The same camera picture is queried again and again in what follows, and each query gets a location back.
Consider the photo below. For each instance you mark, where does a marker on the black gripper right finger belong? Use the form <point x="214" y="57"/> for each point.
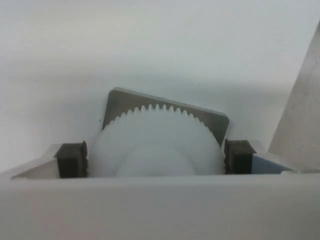
<point x="240" y="160"/>

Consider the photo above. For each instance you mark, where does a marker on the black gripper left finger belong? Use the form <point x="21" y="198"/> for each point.
<point x="71" y="161"/>

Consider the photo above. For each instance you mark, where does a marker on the white large gear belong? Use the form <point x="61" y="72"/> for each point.
<point x="157" y="140"/>

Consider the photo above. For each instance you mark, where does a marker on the white task board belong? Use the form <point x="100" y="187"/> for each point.
<point x="75" y="75"/>

